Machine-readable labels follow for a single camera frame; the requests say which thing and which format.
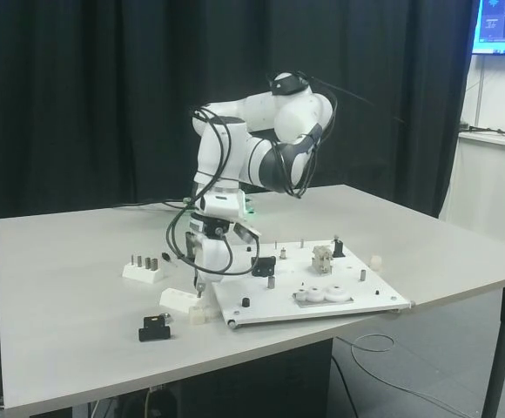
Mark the white cabinet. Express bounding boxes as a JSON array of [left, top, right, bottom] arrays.
[[442, 129, 505, 253]]

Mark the white plug holder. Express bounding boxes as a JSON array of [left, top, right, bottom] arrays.
[[159, 287, 201, 312]]

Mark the black D-SUB plug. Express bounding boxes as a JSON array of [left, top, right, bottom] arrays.
[[138, 314, 173, 344]]

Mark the white large gear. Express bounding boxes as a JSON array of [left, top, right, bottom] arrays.
[[324, 284, 353, 305]]

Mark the white medium gear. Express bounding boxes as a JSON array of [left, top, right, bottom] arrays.
[[300, 287, 326, 306]]

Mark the small white holder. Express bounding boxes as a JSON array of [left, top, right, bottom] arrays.
[[188, 304, 217, 326]]

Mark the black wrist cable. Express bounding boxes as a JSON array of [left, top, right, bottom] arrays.
[[165, 106, 262, 280]]

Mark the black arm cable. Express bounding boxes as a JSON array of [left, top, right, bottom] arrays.
[[272, 72, 339, 200]]

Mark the white task board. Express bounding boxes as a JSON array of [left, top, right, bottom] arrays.
[[211, 240, 413, 333]]

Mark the black table leg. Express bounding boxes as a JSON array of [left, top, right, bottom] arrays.
[[481, 290, 505, 418]]

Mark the white peg holder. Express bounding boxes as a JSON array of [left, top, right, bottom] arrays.
[[121, 260, 167, 285]]

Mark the black box under table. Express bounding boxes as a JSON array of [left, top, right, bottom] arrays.
[[165, 337, 337, 418]]

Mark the blue screen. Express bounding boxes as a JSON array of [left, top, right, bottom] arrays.
[[471, 0, 505, 57]]

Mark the grey floor cable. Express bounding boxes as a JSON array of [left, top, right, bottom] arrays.
[[333, 334, 505, 418]]

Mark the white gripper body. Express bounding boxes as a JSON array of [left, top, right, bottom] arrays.
[[185, 233, 237, 283]]

